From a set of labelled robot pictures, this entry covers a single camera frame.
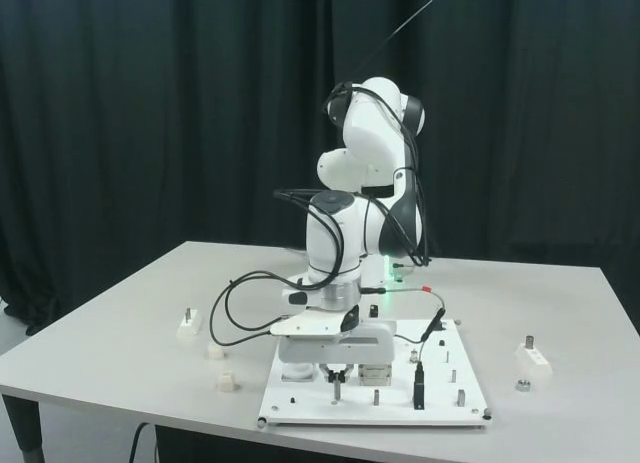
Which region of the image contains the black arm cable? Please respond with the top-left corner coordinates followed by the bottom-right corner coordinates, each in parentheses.
top-left (322, 80), bottom-right (432, 268)

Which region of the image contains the black looping wrist cable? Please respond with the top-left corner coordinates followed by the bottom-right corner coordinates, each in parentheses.
top-left (209, 269), bottom-right (304, 350)

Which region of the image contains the black cable under table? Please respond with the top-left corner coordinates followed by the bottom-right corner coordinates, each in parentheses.
top-left (129, 421), bottom-right (152, 463)

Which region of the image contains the black table leg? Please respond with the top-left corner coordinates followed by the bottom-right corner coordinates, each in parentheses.
top-left (0, 391), bottom-right (42, 463)

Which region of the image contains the black USB plug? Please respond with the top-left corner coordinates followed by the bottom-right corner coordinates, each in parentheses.
top-left (413, 362), bottom-right (428, 411)

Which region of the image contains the white gear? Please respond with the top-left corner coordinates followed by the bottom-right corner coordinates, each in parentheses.
top-left (281, 363), bottom-right (317, 385)

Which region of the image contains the white task board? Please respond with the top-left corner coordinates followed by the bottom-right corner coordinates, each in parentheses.
top-left (256, 317), bottom-right (495, 428)

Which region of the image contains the thin black overhead cable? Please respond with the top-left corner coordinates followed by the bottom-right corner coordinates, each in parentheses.
top-left (348, 0), bottom-right (442, 80)

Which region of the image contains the white holder with square peg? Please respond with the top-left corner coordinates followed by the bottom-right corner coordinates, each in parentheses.
top-left (176, 310), bottom-right (204, 340)

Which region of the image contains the black curtain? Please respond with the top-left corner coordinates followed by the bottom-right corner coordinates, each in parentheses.
top-left (0, 0), bottom-right (640, 337)

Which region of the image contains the white peg holder with holes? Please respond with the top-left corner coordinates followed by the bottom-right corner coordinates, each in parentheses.
top-left (514, 342), bottom-right (554, 380)

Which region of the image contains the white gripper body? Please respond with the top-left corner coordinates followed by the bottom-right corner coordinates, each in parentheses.
top-left (276, 319), bottom-right (400, 369)

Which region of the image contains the grey wire with red tag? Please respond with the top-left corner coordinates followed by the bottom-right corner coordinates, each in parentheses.
top-left (359, 283), bottom-right (447, 312)

